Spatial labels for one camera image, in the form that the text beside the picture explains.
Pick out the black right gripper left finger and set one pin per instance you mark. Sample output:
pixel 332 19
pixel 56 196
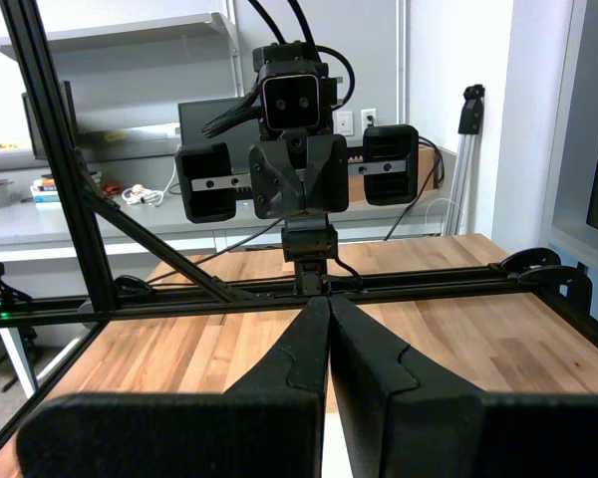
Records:
pixel 179 438

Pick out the brown cardboard box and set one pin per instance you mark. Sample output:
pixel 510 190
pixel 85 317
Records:
pixel 427 167

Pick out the grey desk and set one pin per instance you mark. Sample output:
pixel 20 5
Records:
pixel 129 219

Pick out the white wall outlet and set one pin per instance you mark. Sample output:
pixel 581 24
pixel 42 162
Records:
pixel 369 117

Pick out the white wall switch plate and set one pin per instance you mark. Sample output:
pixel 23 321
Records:
pixel 344 123

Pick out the stack of books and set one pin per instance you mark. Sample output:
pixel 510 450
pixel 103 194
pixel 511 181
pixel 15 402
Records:
pixel 45 194

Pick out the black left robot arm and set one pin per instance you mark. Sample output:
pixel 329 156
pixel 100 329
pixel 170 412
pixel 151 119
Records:
pixel 309 244

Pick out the silver tripod with black head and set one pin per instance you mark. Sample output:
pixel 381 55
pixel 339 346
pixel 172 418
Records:
pixel 471 114

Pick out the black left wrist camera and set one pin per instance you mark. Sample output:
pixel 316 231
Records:
pixel 291 102

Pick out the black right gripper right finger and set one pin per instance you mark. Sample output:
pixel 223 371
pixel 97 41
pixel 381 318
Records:
pixel 478 438

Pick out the white board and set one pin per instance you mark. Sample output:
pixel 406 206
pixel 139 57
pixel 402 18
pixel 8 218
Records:
pixel 336 448

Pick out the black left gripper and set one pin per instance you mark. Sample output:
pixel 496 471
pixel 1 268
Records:
pixel 204 204

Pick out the small red item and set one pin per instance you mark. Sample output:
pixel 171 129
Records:
pixel 112 189

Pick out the black aluminium frame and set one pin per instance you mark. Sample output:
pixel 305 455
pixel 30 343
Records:
pixel 55 149

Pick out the white wall shelf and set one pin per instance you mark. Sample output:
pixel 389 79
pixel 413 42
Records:
pixel 129 30

